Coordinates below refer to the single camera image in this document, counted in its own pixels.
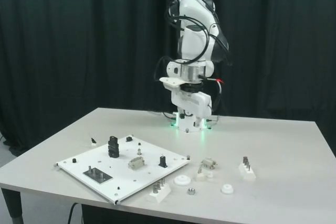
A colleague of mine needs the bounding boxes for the white square peg holder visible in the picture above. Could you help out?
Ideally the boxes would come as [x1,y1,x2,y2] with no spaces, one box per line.
[238,163,257,180]

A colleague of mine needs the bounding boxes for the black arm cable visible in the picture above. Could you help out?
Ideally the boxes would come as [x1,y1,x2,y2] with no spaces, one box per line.
[154,55,174,83]
[167,0,234,67]

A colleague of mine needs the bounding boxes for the silver flange ring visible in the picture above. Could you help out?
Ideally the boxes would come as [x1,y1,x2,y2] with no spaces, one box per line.
[180,64,205,83]

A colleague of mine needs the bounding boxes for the black table leg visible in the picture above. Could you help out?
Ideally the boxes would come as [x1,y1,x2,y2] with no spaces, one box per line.
[0,188,22,224]

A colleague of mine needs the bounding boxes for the black curtain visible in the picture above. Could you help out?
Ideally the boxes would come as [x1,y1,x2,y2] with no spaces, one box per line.
[0,0,336,156]

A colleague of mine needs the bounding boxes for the white flat mounting plate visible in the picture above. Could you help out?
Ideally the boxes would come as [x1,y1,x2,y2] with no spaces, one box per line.
[159,76,186,89]

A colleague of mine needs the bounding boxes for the white medium gear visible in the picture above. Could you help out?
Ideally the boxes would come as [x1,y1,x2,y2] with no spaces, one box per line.
[220,183,235,195]

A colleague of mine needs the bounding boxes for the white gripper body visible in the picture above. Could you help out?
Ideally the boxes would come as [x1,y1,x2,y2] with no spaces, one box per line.
[170,90,213,118]

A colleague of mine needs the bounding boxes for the black D-SUB plug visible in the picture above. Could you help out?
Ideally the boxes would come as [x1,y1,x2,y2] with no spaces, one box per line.
[107,135,120,159]

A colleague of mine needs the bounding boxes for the grey waterproof plug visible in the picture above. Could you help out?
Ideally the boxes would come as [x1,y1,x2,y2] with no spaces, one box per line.
[200,157,219,169]

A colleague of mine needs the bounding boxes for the white large gear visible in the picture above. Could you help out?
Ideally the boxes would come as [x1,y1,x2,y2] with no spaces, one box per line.
[173,175,191,186]

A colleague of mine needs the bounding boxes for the white round peg holder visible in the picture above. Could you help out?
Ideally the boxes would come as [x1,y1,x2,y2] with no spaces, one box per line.
[148,183,172,197]

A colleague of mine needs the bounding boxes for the black cable under table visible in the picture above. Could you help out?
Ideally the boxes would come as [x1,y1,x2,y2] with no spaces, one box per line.
[68,202,81,224]

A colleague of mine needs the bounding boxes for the white task board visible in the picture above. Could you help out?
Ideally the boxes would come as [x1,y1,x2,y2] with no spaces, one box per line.
[54,134,192,206]

